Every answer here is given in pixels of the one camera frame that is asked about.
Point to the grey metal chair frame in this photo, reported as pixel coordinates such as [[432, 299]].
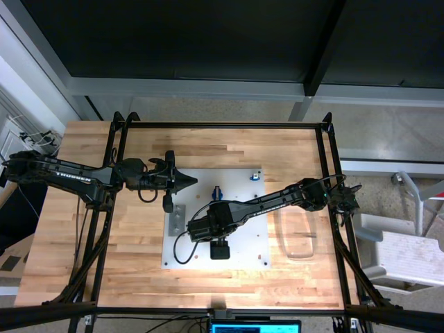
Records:
[[418, 197]]

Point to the blue holder with white cube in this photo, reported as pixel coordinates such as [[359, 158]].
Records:
[[254, 177]]

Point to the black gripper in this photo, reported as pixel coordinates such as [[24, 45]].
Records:
[[208, 230], [163, 180]]

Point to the laptop screen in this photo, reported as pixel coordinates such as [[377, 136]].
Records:
[[253, 327]]

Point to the aluminium plate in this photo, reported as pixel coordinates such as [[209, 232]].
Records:
[[172, 222]]

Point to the grey camera bracket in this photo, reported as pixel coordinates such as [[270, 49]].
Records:
[[222, 314]]

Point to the clear plastic tub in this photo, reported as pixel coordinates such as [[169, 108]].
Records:
[[298, 239]]

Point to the black metal frame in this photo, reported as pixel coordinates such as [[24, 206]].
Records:
[[222, 125]]

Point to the cardboard box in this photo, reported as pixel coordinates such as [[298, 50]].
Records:
[[14, 249]]

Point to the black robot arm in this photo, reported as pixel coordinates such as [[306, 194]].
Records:
[[76, 178], [267, 204]]

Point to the white step stool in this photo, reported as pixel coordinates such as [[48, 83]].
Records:
[[406, 256]]

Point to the blue clamp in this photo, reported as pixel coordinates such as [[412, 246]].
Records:
[[213, 194]]

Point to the white mounting board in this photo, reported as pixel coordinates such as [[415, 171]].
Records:
[[243, 243]]

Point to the silver corner bracket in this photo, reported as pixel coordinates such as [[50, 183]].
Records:
[[89, 319], [354, 322]]

